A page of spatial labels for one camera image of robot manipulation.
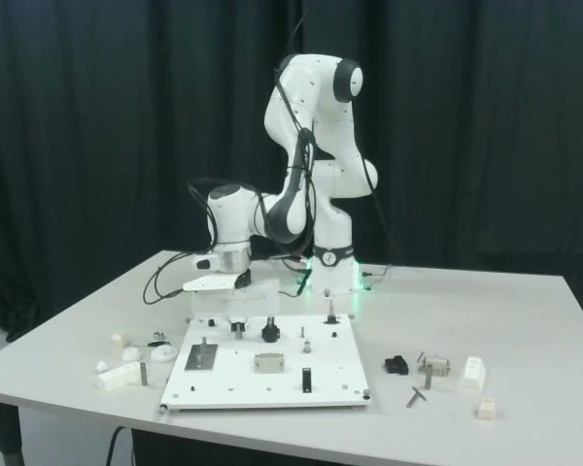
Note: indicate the grey metal bolt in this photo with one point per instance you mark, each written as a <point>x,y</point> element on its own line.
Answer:
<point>331,307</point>

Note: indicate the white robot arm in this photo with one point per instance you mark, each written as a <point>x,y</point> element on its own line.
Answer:
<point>316,121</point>

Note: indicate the short metal round peg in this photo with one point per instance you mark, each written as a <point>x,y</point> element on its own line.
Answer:
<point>239,333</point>

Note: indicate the grey metal plug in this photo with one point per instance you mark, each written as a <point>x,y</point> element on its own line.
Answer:
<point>435,364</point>

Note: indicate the metal BNC plug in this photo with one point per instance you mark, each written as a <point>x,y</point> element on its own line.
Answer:
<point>307,347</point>

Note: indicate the metal square peg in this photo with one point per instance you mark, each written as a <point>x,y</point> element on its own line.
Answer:
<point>144,374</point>
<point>427,378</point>

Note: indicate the dark table leg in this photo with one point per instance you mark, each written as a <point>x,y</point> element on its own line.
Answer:
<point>0,432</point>

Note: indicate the white large gear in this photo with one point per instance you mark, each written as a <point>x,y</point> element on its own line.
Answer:
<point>163,354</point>

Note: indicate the white long peg holder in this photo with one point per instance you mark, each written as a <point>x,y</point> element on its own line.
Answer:
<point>116,377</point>

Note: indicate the white small gear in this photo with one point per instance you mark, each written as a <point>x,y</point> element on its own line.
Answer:
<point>102,366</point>

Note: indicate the thin flat metal peg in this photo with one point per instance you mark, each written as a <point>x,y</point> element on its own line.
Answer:
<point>420,393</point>

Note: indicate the black D-SUB plug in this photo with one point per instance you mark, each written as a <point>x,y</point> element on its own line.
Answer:
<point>396,365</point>

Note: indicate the white block peg holder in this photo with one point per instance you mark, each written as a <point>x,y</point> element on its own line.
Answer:
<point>472,374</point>

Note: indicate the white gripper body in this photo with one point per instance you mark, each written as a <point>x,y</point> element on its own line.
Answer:
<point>233,302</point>

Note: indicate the white cube holder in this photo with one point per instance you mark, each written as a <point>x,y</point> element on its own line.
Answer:
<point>119,339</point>
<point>486,409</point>

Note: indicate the black curtain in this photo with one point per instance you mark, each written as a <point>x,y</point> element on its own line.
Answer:
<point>78,121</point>

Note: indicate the white task board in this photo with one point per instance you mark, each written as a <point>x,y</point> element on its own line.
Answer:
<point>267,378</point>

